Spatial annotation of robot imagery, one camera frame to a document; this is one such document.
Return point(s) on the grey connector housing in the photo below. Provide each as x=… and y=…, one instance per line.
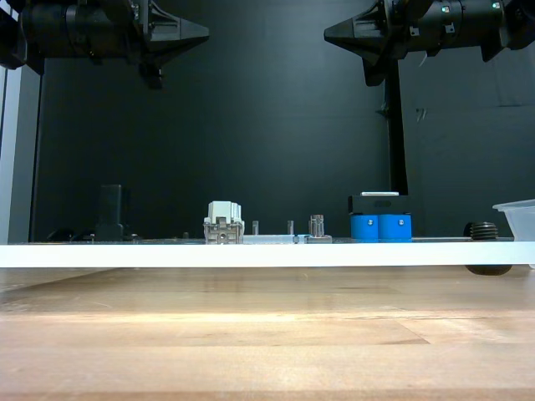
x=223, y=221

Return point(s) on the white task board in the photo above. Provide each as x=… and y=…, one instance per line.
x=167, y=255

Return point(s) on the black board foot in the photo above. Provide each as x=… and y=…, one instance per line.
x=487, y=270

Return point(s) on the black clamp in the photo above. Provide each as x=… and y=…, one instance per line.
x=110, y=209

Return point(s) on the black wall post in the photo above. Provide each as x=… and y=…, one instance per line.
x=397, y=146

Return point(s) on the black knob screw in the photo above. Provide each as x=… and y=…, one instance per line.
x=480, y=230

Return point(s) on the blue mount with black connector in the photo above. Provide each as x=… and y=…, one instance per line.
x=380, y=225

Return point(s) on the clear plastic tub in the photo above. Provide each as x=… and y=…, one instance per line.
x=520, y=221

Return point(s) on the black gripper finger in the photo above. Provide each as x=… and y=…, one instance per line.
x=171, y=50
x=167, y=25
x=368, y=27
x=372, y=52

